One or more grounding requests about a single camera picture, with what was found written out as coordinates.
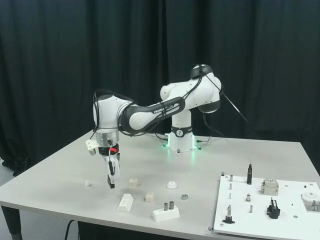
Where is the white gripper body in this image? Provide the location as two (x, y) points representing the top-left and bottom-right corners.
(101, 152), (122, 185)

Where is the white slotted holder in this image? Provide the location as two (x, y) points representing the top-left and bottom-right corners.
(117, 193), (134, 213)

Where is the black cabinet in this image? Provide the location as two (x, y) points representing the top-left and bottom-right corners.
(77, 221), (213, 240)

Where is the white peg holder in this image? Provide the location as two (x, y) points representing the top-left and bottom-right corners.
(151, 206), (181, 222)

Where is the black table leg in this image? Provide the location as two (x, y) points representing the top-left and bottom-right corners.
(0, 205), (23, 240)

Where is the metal shaft with black base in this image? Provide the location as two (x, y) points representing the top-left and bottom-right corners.
(223, 204), (236, 223)

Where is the black curtain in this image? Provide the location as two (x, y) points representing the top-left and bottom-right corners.
(0, 0), (320, 177)

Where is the white task board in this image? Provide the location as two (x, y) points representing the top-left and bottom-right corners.
(212, 173), (320, 238)

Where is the grey waterproof plug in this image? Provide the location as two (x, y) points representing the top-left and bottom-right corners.
(260, 178), (274, 195)

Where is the white large gear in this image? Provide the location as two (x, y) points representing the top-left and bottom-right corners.
(301, 190), (320, 204)

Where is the silver wrist ring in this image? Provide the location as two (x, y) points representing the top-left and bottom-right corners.
(96, 130), (119, 147)

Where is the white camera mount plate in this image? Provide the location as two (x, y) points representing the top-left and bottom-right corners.
(85, 139), (99, 156)

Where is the black floor cable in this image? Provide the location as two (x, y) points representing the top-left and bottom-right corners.
(65, 219), (79, 240)

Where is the grey base cable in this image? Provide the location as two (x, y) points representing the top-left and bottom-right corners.
(195, 136), (227, 146)

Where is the black plug with short cable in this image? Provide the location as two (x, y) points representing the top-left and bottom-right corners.
(246, 157), (253, 185)

